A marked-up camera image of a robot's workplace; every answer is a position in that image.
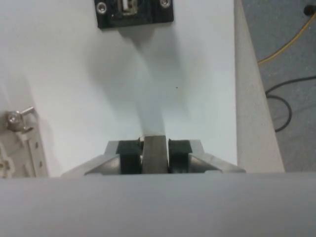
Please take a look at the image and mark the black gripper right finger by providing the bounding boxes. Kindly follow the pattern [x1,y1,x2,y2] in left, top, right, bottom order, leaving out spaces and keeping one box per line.
[167,138,246,174]

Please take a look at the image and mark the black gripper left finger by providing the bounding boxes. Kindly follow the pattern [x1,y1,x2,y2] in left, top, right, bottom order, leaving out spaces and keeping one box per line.
[61,139,143,176]

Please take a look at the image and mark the metal square peg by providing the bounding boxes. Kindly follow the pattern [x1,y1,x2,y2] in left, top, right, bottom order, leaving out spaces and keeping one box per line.
[142,135,168,175]

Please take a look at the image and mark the white task board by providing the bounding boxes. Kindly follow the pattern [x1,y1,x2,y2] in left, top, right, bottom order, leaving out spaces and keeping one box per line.
[0,0,238,178]

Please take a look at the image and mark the black floor cable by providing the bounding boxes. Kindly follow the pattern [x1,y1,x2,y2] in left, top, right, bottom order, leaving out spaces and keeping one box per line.
[265,76,316,131]

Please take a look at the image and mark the yellow floor cable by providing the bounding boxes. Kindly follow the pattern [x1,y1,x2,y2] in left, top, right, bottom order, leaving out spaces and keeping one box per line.
[258,12,316,66]

